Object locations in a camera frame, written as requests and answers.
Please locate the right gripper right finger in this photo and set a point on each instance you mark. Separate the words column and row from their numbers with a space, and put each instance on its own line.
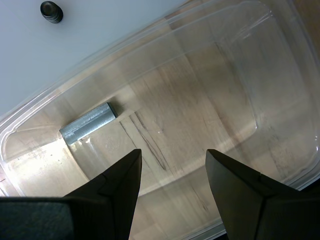
column 250, row 212

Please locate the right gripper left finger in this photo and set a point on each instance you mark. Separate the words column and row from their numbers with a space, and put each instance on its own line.
column 112, row 200

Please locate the grey metal bar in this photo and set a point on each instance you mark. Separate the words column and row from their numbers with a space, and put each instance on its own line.
column 87, row 122

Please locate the clear plastic tub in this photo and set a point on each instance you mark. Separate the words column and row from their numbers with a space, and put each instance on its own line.
column 200, row 100

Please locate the white task board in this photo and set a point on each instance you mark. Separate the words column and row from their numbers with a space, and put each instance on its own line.
column 75, row 50

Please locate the black set screw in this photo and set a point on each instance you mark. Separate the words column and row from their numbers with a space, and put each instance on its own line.
column 51, row 12

